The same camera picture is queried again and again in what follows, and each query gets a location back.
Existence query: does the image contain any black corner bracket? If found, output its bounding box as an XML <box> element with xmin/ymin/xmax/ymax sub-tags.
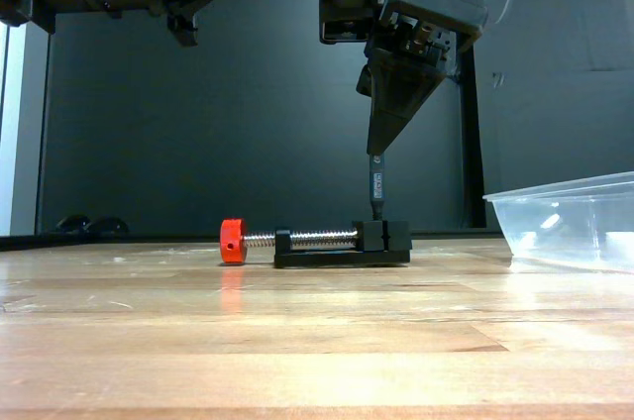
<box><xmin>87</xmin><ymin>215</ymin><xmax>131</xmax><ymax>234</ymax></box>
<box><xmin>55</xmin><ymin>214</ymin><xmax>91</xmax><ymax>234</ymax></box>

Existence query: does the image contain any small black clamp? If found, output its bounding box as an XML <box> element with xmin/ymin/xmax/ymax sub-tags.
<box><xmin>273</xmin><ymin>220</ymin><xmax>412</xmax><ymax>270</ymax></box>

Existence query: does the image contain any red round knob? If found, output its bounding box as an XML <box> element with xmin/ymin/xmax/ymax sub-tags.
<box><xmin>219</xmin><ymin>217</ymin><xmax>248</xmax><ymax>265</ymax></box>

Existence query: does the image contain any silver threaded screw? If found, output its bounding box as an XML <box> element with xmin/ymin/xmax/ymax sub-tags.
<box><xmin>242</xmin><ymin>227</ymin><xmax>359</xmax><ymax>252</ymax></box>

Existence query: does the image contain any clear plastic container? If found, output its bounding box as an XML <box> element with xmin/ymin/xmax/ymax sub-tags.
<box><xmin>482</xmin><ymin>170</ymin><xmax>634</xmax><ymax>276</ymax></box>

